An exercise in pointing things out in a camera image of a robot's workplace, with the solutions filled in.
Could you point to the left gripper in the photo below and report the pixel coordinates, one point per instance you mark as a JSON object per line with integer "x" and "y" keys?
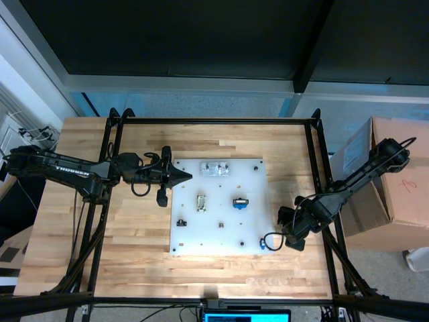
{"x": 167, "y": 174}

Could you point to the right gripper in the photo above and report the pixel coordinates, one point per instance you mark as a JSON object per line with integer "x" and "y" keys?
{"x": 298, "y": 224}

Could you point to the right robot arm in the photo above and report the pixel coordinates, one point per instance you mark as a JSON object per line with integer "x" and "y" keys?
{"x": 355, "y": 181}

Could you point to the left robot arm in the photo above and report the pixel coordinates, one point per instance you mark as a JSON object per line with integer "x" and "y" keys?
{"x": 73, "y": 169}

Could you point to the beige many-pin connector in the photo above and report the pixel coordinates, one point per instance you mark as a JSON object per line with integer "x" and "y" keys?
{"x": 200, "y": 202}

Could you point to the steel block with pegs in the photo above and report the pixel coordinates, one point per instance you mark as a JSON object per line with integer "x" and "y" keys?
{"x": 215, "y": 168}

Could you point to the white task board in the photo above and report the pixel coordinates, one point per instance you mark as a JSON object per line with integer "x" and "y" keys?
{"x": 218, "y": 188}

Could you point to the small blue socket block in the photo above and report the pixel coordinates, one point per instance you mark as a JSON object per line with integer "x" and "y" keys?
{"x": 262, "y": 243}

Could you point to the small black block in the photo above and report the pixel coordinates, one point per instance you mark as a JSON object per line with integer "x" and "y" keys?
{"x": 182, "y": 222}

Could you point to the cardboard box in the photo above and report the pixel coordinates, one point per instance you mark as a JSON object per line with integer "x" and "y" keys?
{"x": 385, "y": 188}

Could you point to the blue screen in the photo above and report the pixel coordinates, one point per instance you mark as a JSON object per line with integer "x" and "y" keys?
{"x": 244, "y": 316}

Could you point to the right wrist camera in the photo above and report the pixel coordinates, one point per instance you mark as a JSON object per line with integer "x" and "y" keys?
{"x": 296, "y": 244}

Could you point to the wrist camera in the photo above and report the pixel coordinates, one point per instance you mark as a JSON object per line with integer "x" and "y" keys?
{"x": 162, "y": 198}
{"x": 296, "y": 244}

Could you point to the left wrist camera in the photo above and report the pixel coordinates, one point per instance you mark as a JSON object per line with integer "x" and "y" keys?
{"x": 162, "y": 198}

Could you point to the black frame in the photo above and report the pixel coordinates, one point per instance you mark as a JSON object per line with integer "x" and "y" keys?
{"x": 214, "y": 120}

